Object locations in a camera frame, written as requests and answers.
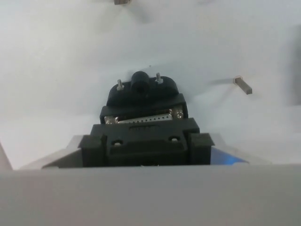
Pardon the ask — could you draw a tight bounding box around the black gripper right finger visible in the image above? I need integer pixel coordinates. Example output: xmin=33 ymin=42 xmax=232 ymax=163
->
xmin=189 ymin=132 xmax=250 ymax=166

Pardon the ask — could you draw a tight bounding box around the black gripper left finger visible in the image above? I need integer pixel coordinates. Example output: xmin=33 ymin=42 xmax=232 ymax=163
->
xmin=41 ymin=133 xmax=109 ymax=169

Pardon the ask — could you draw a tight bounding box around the black D-SUB plug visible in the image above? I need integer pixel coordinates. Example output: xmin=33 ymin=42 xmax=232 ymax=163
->
xmin=90 ymin=70 xmax=201 ymax=168

